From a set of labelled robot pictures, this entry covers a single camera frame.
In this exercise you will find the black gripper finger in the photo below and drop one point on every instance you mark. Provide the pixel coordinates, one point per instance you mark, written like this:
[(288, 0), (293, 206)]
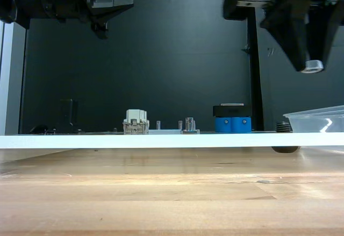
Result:
[(293, 37), (113, 0), (331, 26)]

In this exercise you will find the silver hex nut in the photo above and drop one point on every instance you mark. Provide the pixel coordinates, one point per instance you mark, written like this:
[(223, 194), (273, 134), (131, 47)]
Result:
[(314, 65)]

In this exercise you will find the clear plastic tub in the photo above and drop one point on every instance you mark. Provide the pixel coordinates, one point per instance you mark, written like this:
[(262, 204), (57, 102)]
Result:
[(311, 120)]

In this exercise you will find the large black threaded stud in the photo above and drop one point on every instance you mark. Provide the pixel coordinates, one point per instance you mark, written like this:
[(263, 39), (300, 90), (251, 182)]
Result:
[(283, 127)]

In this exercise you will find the black rubber foot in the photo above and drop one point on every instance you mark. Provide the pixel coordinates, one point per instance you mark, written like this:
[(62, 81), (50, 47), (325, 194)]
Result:
[(285, 149)]

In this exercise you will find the grey connector housing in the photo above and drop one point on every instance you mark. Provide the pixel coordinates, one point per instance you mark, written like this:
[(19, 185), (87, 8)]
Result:
[(135, 123)]

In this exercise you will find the thin silver stud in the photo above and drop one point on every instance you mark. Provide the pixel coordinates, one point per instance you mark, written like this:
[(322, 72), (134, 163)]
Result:
[(158, 125), (180, 125)]

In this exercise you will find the white board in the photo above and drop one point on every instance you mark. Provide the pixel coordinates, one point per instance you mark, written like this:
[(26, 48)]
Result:
[(134, 140)]

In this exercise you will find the black upright post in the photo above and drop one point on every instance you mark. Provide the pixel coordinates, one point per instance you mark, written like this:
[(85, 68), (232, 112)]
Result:
[(256, 85)]

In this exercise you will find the blue connector mount block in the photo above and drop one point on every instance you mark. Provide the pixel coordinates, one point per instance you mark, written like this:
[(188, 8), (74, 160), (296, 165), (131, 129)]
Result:
[(221, 125)]

